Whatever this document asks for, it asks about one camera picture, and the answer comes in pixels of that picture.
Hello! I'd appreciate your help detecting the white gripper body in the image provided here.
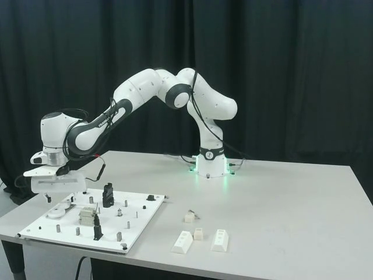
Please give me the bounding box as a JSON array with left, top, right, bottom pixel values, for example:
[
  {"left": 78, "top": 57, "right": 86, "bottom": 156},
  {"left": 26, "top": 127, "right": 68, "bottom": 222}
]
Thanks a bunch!
[{"left": 30, "top": 171, "right": 87, "bottom": 195}]

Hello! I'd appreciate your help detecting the white large gear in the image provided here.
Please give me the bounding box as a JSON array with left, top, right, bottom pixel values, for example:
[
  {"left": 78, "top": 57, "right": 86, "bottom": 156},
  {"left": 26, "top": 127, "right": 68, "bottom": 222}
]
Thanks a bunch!
[{"left": 47, "top": 207, "right": 68, "bottom": 220}]

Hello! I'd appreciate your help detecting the flat white mounting plate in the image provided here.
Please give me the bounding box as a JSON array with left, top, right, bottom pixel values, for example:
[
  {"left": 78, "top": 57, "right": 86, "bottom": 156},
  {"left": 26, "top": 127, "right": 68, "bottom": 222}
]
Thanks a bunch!
[{"left": 23, "top": 164, "right": 69, "bottom": 178}]

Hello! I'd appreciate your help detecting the black D-SUB plug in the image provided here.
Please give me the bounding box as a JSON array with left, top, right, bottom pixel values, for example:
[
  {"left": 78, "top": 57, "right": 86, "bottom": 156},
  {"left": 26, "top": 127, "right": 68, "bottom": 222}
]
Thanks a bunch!
[{"left": 101, "top": 182, "right": 115, "bottom": 208}]

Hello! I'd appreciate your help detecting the black USB plug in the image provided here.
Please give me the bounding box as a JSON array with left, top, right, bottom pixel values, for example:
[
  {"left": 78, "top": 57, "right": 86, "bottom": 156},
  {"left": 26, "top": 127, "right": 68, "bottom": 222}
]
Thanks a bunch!
[{"left": 92, "top": 207, "right": 105, "bottom": 242}]

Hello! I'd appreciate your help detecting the white task board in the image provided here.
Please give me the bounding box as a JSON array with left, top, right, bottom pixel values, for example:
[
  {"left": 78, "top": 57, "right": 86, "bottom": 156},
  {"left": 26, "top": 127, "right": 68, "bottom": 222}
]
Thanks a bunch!
[{"left": 16, "top": 188, "right": 168, "bottom": 254}]

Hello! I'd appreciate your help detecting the white peg holder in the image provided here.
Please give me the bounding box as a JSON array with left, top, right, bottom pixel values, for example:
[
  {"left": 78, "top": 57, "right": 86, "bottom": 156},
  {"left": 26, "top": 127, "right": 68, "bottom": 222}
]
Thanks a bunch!
[
  {"left": 210, "top": 229, "right": 230, "bottom": 252},
  {"left": 171, "top": 230, "right": 193, "bottom": 253}
]

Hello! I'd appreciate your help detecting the black curtain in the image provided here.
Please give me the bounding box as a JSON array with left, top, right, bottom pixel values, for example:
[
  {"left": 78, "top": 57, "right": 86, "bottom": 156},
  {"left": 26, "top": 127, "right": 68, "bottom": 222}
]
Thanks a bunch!
[{"left": 0, "top": 0, "right": 373, "bottom": 205}]

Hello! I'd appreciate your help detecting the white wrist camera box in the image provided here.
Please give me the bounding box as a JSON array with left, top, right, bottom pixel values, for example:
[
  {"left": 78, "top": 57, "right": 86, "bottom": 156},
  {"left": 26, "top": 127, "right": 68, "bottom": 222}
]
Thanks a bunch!
[{"left": 30, "top": 152, "right": 47, "bottom": 166}]

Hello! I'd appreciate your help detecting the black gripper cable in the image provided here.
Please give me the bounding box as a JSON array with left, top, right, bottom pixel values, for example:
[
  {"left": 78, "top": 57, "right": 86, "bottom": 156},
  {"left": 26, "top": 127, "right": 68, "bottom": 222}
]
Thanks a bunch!
[{"left": 14, "top": 174, "right": 33, "bottom": 190}]

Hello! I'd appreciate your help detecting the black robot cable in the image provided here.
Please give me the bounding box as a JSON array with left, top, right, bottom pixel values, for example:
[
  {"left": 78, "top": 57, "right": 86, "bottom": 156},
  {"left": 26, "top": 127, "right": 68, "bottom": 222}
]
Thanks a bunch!
[
  {"left": 186, "top": 68, "right": 247, "bottom": 169},
  {"left": 62, "top": 97, "right": 120, "bottom": 160}
]

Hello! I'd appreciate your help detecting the black base cable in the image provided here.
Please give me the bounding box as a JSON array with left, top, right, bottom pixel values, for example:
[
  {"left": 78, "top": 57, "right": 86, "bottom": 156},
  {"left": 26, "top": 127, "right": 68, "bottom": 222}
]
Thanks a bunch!
[{"left": 163, "top": 153, "right": 199, "bottom": 164}]

